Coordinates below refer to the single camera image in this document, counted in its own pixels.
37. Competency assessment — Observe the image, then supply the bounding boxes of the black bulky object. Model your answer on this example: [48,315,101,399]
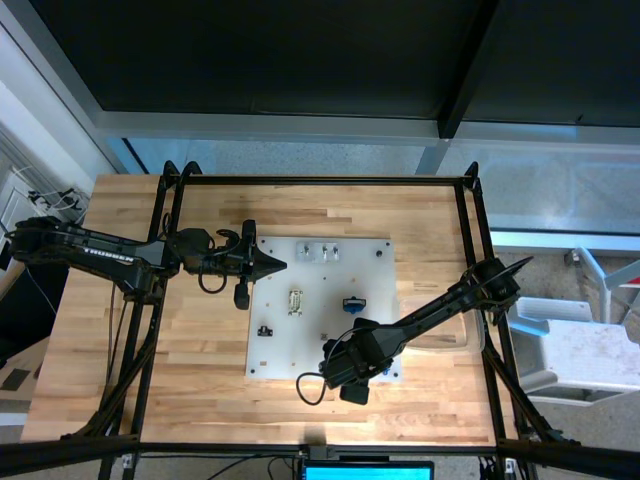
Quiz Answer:
[0,259,71,366]

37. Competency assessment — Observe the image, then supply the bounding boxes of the white plastic stool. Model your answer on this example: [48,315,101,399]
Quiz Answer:
[509,295,640,407]

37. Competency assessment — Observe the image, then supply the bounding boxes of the small black table camera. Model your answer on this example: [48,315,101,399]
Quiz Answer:
[303,432,336,461]

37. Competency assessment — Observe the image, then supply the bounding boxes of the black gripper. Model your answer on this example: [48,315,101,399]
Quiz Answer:
[214,219,288,311]
[319,331,397,406]

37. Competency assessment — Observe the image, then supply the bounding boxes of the blue laptop screen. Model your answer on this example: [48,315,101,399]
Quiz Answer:
[298,459,436,480]

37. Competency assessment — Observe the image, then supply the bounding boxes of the grey connector housing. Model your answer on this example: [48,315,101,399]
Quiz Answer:
[286,288,307,318]

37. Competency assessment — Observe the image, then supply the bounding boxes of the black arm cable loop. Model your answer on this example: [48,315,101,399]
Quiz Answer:
[197,267,229,295]
[295,369,334,408]

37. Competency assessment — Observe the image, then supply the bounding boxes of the black vertical post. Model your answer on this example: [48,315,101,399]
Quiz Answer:
[438,0,501,140]

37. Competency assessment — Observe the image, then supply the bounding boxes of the cable bundle on white cabinet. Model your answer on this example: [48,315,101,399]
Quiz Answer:
[27,185,86,212]

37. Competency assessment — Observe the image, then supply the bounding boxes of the white board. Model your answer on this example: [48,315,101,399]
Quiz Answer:
[243,235,404,384]

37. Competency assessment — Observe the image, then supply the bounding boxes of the grey metal chair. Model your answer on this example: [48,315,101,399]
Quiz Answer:
[564,244,640,321]

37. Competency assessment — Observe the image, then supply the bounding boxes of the cardboard box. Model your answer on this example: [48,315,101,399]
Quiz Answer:
[0,337,51,401]

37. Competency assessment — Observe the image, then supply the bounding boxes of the grey metal partition frame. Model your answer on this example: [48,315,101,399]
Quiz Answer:
[0,0,640,176]

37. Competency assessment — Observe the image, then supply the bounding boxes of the clear plastic tub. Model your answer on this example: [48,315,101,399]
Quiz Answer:
[398,293,487,355]

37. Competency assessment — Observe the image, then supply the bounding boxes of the black metal frame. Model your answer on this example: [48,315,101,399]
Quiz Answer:
[0,159,640,480]

